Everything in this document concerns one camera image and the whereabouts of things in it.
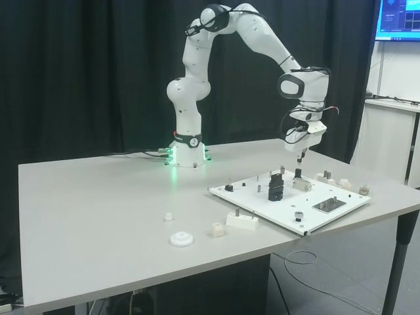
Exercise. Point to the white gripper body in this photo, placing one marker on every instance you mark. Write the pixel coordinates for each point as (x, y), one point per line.
(302, 141)

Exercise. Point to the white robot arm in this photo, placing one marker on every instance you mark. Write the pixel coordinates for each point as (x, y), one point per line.
(193, 65)

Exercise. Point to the white short peg holder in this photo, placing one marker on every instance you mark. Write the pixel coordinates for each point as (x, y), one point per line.
(320, 178)

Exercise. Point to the thick metal peg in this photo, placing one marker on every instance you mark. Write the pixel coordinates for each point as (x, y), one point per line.
(326, 174)

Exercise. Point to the black D-SUB plug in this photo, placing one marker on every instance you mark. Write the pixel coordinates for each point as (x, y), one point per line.
(275, 192)

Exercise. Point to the white medium gear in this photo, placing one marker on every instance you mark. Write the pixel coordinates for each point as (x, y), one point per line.
(344, 180)

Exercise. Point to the metal BNC plug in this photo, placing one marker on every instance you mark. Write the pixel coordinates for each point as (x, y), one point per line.
(298, 215)

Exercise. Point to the white task board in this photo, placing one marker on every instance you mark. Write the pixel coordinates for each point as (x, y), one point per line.
(249, 200)

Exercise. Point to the white cabinet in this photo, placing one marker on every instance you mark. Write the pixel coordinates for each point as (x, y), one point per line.
(387, 138)

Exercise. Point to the white long peg holder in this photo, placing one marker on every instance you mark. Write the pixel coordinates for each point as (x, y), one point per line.
(241, 222)

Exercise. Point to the black table leg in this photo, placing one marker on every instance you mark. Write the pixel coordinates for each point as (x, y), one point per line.
(402, 249)

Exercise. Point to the white small gear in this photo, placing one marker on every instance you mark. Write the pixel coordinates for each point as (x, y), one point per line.
(168, 217)

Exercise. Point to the white large gear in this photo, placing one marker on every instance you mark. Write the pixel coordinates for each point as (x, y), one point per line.
(180, 239)

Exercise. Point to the blue screen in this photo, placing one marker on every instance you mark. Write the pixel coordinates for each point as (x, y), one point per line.
(398, 19)

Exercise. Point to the black curtain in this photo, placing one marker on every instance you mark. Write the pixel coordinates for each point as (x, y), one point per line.
(82, 65)

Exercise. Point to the white power strip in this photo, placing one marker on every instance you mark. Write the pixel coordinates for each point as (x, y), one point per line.
(5, 306)

